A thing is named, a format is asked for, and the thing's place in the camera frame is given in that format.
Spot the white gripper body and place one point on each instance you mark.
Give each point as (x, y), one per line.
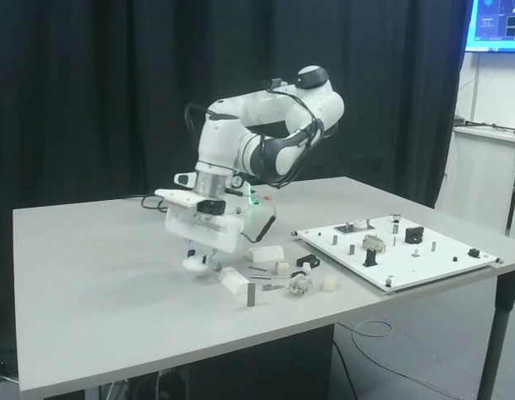
(207, 231)

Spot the white large gear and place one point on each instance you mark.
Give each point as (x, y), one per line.
(195, 265)

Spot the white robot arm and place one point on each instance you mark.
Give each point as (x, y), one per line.
(266, 112)

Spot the white medium gear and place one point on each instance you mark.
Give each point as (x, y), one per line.
(330, 283)

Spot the white small gear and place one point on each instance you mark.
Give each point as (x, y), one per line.
(360, 223)

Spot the white flat mounting plate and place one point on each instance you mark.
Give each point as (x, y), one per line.
(178, 198)

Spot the metal round peg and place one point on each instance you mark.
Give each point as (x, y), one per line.
(261, 275)
(256, 268)

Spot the white long holder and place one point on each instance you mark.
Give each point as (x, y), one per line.
(266, 253)

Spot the tall metal square peg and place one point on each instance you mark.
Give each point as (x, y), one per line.
(251, 295)

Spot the small metal peg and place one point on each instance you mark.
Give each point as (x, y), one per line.
(273, 286)

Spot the small beige holder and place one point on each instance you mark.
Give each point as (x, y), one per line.
(281, 266)

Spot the beige metal plug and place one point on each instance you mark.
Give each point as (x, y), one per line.
(300, 284)

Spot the black plug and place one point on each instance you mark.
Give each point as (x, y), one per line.
(308, 260)

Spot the black curtain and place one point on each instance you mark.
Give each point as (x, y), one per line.
(116, 83)

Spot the white task board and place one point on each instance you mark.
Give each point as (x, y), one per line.
(407, 258)

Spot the white cabinet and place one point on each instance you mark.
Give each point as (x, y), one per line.
(486, 179)

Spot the grey table leg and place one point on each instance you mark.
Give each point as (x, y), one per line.
(497, 333)

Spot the blue screen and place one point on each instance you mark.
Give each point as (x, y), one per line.
(496, 25)

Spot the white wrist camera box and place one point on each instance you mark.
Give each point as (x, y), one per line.
(185, 178)

